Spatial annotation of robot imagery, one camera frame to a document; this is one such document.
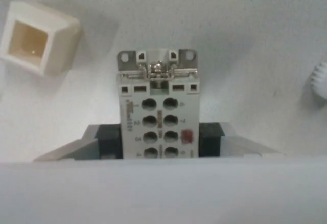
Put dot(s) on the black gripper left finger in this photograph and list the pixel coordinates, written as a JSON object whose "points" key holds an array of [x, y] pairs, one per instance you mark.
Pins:
{"points": [[107, 142]]}

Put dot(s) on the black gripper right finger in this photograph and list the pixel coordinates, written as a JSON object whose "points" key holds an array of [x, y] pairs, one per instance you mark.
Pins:
{"points": [[212, 142]]}

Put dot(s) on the grey waterproof plug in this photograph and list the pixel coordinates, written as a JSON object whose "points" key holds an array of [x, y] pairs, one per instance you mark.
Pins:
{"points": [[158, 93]]}

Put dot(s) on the cream hollow square holder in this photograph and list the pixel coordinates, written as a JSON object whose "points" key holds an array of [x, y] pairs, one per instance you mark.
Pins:
{"points": [[65, 42]]}

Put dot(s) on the white small gear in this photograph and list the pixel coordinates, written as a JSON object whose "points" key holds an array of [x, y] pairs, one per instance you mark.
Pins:
{"points": [[319, 88]]}

